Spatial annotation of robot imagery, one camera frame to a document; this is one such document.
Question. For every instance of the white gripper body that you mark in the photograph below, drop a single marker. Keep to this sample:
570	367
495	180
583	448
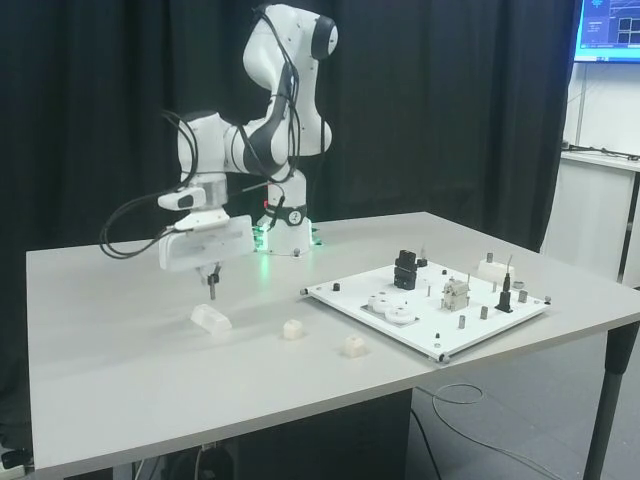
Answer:
205	245

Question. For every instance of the small metal square peg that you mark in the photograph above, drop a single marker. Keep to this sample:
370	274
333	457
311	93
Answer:
212	292

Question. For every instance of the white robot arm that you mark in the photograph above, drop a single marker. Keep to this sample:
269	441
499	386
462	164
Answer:
280	140

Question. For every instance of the long white peg holder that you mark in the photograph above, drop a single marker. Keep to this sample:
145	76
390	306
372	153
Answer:
495	271
210	317

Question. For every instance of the large metal square peg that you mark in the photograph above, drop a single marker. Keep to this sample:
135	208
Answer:
522	295

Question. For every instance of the flat white mounting plate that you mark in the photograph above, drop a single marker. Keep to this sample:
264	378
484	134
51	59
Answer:
205	220

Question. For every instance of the small white holder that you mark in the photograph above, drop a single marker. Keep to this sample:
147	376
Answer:
354	346
294	330

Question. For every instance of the white medium gear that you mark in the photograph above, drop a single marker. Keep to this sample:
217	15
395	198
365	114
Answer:
378	304

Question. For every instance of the black curtain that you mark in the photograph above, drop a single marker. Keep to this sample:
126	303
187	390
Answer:
100	100

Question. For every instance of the white large gear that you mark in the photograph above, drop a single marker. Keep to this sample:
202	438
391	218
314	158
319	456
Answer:
398	316

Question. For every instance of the black cabinet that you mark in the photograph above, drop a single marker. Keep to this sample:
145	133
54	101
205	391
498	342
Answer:
320	440

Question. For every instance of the metal bolt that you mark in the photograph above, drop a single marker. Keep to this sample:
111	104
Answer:
423	255

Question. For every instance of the white task board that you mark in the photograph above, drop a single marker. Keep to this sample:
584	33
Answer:
430	325

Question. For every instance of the black USB plug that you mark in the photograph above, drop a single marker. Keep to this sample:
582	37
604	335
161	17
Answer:
503	299

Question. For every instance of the white cabinet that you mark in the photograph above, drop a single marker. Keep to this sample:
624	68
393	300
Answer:
590	215

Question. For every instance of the dark table leg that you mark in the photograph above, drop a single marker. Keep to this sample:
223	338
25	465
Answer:
612	390

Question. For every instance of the blue screen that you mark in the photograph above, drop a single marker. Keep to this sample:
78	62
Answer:
607	30

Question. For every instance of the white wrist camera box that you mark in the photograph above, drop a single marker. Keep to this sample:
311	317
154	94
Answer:
181	199

